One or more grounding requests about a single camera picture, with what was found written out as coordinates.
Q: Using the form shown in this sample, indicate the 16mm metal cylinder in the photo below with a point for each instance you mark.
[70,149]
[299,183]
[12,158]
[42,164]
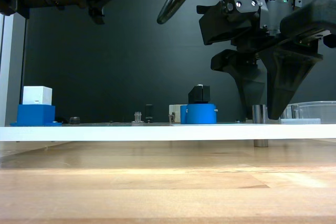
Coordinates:
[259,115]

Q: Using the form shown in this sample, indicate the clear plastic tub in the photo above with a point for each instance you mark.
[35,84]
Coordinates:
[315,110]

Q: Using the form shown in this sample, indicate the grey fixture block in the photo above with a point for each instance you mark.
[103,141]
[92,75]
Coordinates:
[302,121]

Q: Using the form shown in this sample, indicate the black silver plug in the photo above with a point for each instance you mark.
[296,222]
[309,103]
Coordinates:
[198,94]

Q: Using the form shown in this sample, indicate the blue round holder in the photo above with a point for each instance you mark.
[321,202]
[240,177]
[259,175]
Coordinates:
[199,113]

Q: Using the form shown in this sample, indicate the small black connector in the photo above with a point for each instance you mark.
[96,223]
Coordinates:
[149,112]

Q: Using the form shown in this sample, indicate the white cube plug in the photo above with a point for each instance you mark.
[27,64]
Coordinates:
[36,95]

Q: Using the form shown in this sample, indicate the small clear connector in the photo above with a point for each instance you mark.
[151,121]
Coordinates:
[137,117]

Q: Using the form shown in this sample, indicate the blue square socket base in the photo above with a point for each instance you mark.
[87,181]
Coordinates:
[35,115]

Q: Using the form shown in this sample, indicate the white board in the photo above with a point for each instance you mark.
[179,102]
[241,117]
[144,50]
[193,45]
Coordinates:
[105,132]

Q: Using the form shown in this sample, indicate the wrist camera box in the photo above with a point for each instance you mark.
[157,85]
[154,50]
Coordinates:
[223,27]

